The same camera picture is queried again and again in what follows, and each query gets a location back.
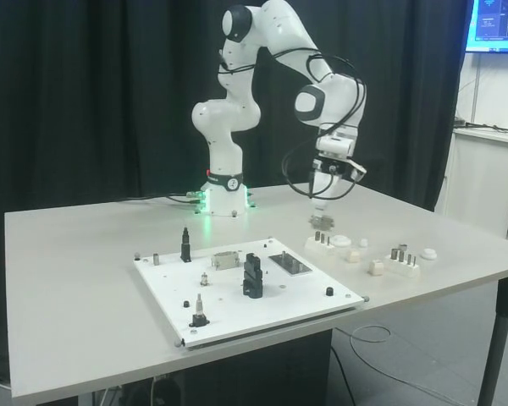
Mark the silver plug with black base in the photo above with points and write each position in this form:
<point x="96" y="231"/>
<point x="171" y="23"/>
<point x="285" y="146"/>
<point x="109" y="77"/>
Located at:
<point x="199" y="319"/>

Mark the black D-SUB plug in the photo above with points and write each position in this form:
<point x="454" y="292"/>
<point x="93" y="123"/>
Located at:
<point x="252" y="275"/>

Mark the white peg holder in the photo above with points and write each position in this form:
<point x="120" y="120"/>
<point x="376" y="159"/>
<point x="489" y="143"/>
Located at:
<point x="319" y="250"/>
<point x="402" y="270"/>

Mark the small white cube holder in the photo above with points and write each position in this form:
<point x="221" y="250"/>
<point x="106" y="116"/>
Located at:
<point x="353" y="256"/>
<point x="377" y="268"/>

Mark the white medium gear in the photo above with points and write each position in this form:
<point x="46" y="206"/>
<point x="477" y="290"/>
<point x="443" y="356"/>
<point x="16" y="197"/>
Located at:
<point x="427" y="255"/>

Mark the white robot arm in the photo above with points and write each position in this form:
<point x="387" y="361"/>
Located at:
<point x="224" y="148"/>

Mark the white large gear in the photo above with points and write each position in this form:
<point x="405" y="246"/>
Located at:
<point x="342" y="242"/>

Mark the dark table leg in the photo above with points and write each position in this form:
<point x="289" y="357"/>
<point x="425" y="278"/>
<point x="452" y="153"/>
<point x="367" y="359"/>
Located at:
<point x="497" y="338"/>

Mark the white small gear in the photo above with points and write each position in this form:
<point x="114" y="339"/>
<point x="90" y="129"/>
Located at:
<point x="363" y="243"/>

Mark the black curtain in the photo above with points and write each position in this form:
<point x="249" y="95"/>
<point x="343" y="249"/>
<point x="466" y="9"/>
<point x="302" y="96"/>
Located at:
<point x="89" y="105"/>

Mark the black cabinet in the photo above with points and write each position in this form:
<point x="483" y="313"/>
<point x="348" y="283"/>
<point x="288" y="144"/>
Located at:
<point x="258" y="372"/>

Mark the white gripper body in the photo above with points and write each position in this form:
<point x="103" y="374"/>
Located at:
<point x="326" y="188"/>

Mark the white task board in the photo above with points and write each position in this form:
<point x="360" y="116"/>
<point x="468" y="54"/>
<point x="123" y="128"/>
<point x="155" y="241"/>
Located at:
<point x="220" y="313"/>

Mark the metal bolt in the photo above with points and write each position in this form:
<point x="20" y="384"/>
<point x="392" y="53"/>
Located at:
<point x="156" y="259"/>

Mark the blue screen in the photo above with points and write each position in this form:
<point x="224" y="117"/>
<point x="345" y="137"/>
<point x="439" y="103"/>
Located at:
<point x="495" y="25"/>

